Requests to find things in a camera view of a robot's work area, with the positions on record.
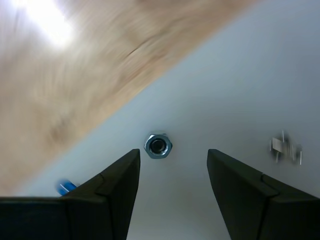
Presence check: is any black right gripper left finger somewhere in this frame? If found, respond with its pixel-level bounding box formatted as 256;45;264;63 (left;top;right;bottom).
0;148;141;240

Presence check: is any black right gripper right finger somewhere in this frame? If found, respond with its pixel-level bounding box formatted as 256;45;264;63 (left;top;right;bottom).
207;148;320;240

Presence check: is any silver M12 hex nut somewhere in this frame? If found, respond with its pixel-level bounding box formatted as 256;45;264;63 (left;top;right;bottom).
144;132;174;160

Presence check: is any small blue connector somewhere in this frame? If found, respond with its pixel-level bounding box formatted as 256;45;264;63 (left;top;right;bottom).
56;178;79;196

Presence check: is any small metal connector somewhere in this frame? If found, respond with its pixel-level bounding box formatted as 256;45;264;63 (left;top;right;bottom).
269;129;303;166

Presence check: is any white plastic task board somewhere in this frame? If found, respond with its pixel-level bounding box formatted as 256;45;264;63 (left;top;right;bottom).
14;0;320;240

